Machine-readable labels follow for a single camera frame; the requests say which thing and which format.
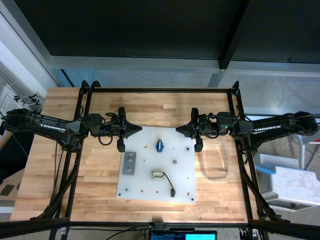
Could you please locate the grey metal plate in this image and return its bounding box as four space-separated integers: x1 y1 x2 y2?
121 151 137 176

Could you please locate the white cables bundle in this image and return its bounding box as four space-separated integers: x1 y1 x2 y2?
12 93 45 111

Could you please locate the screen with blue edge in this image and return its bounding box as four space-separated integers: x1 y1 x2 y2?
149 229 218 240

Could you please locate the white step stool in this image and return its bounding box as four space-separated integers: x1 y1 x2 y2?
254 136 320 213

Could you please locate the black metal frame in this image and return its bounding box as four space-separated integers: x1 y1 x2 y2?
0 79 320 240

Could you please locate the brown cardboard box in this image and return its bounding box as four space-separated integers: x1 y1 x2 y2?
0 167 26 201

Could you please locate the large blue connector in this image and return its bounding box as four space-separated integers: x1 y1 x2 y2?
154 139 165 153

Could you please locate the black USB connector cable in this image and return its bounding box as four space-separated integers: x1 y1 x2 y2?
162 171 176 192

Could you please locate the white board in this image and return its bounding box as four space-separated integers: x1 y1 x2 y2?
116 125 197 204

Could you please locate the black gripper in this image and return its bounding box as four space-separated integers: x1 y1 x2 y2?
101 106 143 153
175 107 218 153

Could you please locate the small grey camera mount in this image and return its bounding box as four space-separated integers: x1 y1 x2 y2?
152 216 165 230

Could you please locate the clear plastic tub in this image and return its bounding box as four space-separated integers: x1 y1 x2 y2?
201 139 230 181

